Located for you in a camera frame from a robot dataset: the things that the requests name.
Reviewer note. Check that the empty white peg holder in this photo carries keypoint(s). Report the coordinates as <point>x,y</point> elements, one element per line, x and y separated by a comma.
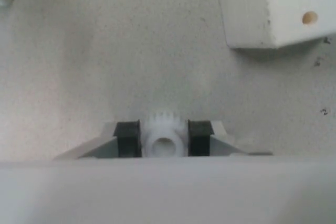
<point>249,11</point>

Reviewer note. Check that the white small gear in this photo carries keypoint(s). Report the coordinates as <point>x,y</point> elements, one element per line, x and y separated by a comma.
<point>162,132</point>

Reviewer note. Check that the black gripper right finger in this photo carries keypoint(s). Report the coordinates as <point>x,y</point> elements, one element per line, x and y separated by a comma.
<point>199,138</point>

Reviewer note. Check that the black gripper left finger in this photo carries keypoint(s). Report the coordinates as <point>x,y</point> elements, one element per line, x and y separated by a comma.
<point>127,140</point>

